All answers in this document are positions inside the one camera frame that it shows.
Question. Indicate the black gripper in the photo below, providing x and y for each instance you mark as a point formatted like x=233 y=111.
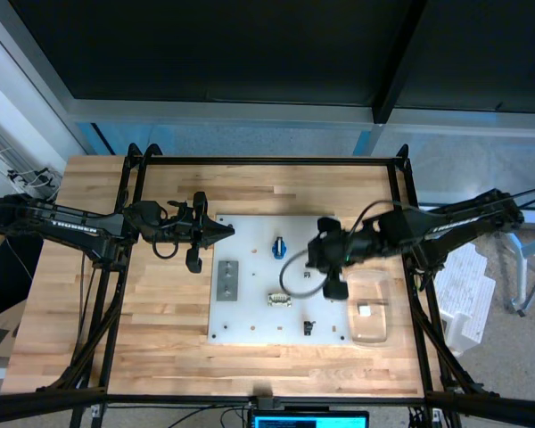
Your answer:
x=334 y=254
x=198 y=232

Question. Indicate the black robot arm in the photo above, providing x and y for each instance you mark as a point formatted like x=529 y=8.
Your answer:
x=116 y=225
x=455 y=227

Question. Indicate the blue round connector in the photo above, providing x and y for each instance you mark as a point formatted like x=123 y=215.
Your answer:
x=278 y=252

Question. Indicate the beige multi-pin connector housing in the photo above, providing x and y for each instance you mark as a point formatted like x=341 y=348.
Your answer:
x=279 y=299

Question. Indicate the black USB socket housing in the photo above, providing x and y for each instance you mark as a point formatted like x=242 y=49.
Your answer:
x=307 y=333

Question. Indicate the grey metal plate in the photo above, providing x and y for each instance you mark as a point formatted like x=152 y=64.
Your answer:
x=220 y=287

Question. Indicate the white square pad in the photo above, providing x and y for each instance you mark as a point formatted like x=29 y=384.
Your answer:
x=364 y=310

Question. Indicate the white task board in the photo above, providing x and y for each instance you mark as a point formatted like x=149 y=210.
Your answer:
x=249 y=307

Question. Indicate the clear plastic tub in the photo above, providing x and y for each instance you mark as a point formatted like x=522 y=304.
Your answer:
x=374 y=332

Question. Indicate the white foam packing block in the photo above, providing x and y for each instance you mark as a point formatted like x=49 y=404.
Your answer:
x=466 y=307

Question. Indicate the laptop screen blue edge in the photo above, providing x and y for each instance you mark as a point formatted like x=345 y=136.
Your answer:
x=307 y=421

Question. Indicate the black camera bracket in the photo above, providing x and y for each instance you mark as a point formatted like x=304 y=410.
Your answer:
x=267 y=402

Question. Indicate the grey metal leg frame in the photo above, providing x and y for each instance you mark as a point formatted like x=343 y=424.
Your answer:
x=512 y=267

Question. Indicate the black wall pillar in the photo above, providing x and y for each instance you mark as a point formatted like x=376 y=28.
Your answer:
x=401 y=67

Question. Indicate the black metal table frame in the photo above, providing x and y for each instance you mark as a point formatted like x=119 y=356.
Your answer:
x=35 y=401

